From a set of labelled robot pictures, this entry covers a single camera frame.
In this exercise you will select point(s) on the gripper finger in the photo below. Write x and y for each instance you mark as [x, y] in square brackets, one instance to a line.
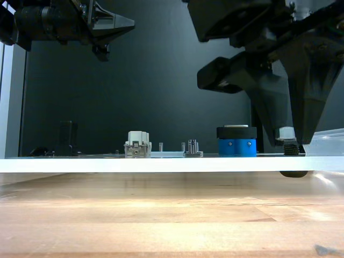
[107, 35]
[123, 21]
[268, 102]
[309, 94]

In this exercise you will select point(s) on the silver M12 hex nut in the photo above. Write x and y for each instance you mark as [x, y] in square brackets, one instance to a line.
[285, 133]

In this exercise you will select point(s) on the clear plastic tub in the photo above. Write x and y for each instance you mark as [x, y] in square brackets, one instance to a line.
[330, 139]

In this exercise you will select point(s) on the black M12 bolt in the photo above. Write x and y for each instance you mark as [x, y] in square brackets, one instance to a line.
[291, 147]

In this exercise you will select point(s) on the small metal connector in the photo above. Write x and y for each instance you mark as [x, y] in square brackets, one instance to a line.
[193, 154]

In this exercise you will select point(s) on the aluminium bar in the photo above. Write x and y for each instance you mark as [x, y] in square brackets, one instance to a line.
[166, 154]

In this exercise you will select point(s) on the white board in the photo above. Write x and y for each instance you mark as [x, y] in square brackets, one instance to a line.
[161, 164]

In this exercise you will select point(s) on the beige connector housing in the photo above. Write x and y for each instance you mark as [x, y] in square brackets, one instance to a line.
[137, 146]

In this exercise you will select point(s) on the blue mount with black connector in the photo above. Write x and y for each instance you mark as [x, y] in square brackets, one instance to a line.
[236, 147]

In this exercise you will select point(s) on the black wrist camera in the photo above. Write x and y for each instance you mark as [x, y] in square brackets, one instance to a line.
[228, 16]

